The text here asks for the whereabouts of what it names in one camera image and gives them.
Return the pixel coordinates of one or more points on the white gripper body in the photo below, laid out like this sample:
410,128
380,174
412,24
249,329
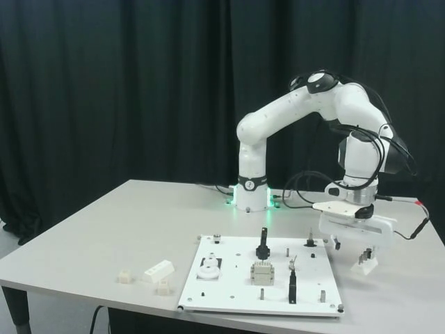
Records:
347,228

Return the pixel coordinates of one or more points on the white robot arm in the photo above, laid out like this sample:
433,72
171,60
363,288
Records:
264,121

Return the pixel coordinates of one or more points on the metal square peg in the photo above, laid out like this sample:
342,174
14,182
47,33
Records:
323,295
370,254

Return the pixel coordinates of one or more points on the white peg holder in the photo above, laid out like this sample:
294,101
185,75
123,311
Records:
365,268

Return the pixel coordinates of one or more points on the flat white mounting plate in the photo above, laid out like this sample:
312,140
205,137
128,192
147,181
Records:
337,208

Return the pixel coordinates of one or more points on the metal bolt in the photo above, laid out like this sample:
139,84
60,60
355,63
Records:
310,234

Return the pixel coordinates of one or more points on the black Ethernet plug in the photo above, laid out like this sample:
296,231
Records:
293,287

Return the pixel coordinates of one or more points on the beige metal waterproof plug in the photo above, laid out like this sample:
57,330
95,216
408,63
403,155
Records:
261,275

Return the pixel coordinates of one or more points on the white task board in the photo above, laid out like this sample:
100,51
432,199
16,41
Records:
236,295

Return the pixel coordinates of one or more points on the metal BNC plug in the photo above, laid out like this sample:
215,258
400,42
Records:
217,238

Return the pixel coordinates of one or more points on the white medium gear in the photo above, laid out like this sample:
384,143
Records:
210,260

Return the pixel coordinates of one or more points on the white large gear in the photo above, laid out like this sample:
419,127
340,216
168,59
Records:
208,273

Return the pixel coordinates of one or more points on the small white plug holder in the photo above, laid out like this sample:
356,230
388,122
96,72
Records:
163,287
125,277

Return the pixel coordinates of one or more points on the long white plug holder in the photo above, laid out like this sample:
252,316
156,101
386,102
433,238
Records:
158,272

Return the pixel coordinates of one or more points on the black curtain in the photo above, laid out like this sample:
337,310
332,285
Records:
104,69

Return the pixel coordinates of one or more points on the dark grey table leg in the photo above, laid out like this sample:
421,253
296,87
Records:
15,309

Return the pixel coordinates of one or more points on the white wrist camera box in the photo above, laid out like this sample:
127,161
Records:
335,191

